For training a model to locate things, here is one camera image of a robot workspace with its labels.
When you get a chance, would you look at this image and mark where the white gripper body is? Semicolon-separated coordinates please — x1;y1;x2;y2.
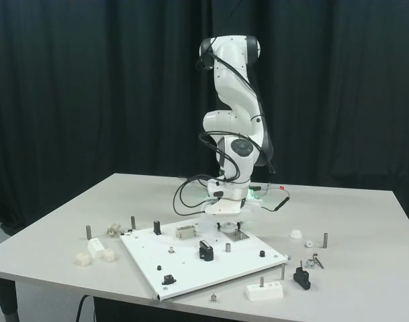
205;199;243;216

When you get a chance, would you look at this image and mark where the white task board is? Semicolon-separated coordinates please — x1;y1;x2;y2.
119;217;289;302

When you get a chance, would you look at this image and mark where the long white peg holder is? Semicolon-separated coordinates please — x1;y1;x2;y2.
245;281;285;301
86;237;105;259

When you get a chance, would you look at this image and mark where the black D-SUB plug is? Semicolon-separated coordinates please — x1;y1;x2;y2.
292;267;312;291

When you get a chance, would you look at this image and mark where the black curtain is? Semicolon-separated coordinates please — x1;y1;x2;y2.
0;0;409;235

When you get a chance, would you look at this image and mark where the black table leg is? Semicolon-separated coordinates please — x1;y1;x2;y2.
0;275;19;322

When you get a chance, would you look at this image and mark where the small white camera box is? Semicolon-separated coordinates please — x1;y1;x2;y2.
206;180;226;200

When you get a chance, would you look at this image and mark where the thin black rod on wire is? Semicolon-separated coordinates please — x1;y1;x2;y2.
254;182;291;212

